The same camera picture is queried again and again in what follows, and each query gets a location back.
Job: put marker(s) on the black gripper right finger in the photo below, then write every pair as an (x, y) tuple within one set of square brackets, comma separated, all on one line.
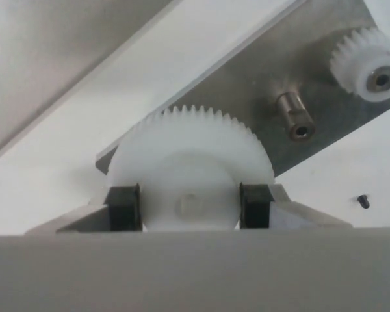
[(255, 208)]

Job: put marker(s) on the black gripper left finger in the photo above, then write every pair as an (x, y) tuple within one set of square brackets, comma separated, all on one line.
[(123, 208)]

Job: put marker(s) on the white large gear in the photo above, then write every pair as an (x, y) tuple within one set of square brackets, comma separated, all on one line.
[(188, 146)]

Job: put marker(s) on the white small gear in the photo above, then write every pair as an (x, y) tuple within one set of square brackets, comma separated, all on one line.
[(354, 61)]

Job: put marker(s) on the white task board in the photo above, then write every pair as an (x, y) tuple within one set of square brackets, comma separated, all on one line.
[(52, 182)]

